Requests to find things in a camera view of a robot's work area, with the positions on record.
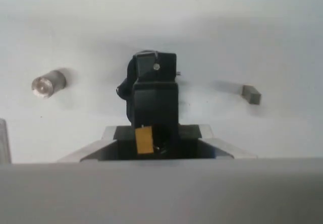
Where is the grey metal block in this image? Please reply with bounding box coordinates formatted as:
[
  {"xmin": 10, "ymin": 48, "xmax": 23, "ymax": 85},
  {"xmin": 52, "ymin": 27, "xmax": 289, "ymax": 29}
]
[{"xmin": 0, "ymin": 118, "xmax": 12, "ymax": 164}]

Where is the metal round peg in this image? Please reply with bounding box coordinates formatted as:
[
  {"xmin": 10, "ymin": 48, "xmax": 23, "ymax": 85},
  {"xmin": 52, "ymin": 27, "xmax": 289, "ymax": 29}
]
[{"xmin": 31, "ymin": 68, "xmax": 68, "ymax": 99}]

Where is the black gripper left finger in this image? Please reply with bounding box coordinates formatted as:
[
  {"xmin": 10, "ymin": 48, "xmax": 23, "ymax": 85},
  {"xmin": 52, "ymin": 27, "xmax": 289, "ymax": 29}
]
[{"xmin": 57, "ymin": 124, "xmax": 138, "ymax": 163}]

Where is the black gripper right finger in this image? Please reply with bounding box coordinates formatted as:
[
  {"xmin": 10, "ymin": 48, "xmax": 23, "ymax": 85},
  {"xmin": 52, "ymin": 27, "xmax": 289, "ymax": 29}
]
[{"xmin": 176, "ymin": 123, "xmax": 258, "ymax": 160}]

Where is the metal square peg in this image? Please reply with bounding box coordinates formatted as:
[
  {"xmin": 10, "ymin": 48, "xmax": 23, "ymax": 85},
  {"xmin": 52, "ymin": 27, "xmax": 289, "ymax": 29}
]
[{"xmin": 241, "ymin": 84, "xmax": 262, "ymax": 106}]

